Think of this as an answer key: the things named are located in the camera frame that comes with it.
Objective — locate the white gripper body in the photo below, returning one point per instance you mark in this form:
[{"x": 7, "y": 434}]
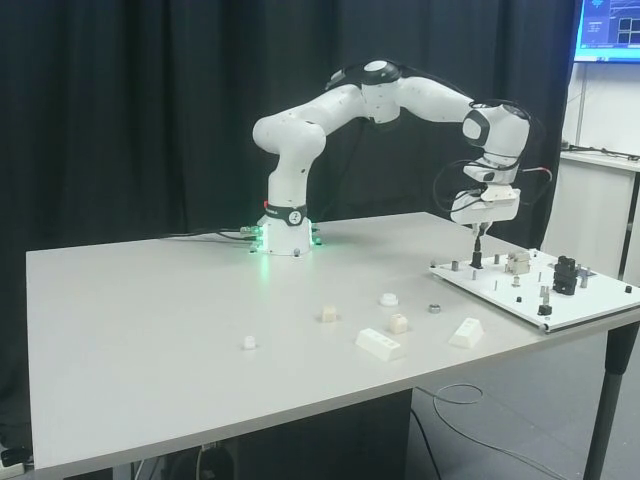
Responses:
[{"x": 487, "y": 207}]

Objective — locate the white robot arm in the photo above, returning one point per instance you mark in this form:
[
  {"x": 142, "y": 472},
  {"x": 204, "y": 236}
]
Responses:
[{"x": 310, "y": 130}]

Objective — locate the black USB plug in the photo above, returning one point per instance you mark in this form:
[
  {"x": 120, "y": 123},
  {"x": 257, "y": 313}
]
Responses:
[{"x": 477, "y": 257}]

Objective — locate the metal square peg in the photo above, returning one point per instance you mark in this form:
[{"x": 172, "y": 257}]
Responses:
[{"x": 455, "y": 264}]

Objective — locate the beige Ethernet plug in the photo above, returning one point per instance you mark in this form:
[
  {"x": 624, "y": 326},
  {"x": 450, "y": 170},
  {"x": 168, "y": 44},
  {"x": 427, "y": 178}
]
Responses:
[{"x": 519, "y": 262}]

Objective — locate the white task board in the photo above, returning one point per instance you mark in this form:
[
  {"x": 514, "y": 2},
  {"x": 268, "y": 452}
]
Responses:
[{"x": 525, "y": 300}]

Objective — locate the metal hex bolt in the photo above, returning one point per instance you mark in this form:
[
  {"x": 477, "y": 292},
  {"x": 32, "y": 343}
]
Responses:
[{"x": 434, "y": 308}]

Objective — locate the black D-SUB plug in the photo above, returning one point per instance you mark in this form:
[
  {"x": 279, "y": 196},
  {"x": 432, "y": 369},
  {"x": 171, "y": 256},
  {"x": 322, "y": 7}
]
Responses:
[{"x": 565, "y": 280}]

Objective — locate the black waterproof plug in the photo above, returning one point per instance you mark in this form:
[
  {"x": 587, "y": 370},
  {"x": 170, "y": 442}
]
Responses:
[{"x": 544, "y": 304}]

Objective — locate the white sloped holder block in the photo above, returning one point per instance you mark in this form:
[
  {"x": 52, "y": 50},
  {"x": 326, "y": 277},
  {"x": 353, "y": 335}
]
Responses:
[{"x": 469, "y": 332}]

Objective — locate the white cabinet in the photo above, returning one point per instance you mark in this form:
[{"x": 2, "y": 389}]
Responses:
[{"x": 595, "y": 210}]

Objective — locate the white large gear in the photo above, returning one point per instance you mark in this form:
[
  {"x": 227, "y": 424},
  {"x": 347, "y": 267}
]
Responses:
[{"x": 387, "y": 299}]

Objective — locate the beige cube holder with holes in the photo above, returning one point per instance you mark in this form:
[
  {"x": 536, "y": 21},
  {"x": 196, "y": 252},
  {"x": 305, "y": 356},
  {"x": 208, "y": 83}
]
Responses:
[{"x": 398, "y": 322}]

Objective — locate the long white holder block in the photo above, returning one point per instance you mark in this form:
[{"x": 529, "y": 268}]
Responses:
[{"x": 380, "y": 344}]

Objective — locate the small beige cube holder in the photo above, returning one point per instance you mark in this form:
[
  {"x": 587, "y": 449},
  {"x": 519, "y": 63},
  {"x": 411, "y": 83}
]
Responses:
[{"x": 328, "y": 313}]

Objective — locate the black table leg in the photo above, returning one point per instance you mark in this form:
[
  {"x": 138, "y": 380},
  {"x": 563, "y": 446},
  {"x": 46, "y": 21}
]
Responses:
[{"x": 607, "y": 400}]

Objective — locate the blue screen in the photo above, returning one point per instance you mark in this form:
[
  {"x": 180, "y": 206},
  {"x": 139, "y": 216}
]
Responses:
[{"x": 607, "y": 30}]

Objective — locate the white small gear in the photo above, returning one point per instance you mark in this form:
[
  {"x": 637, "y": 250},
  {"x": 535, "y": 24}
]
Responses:
[{"x": 248, "y": 342}]

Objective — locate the black curtains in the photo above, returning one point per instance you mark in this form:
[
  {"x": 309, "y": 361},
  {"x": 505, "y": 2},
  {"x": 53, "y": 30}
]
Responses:
[{"x": 150, "y": 100}]

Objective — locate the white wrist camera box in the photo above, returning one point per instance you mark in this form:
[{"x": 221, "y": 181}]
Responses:
[{"x": 487, "y": 175}]

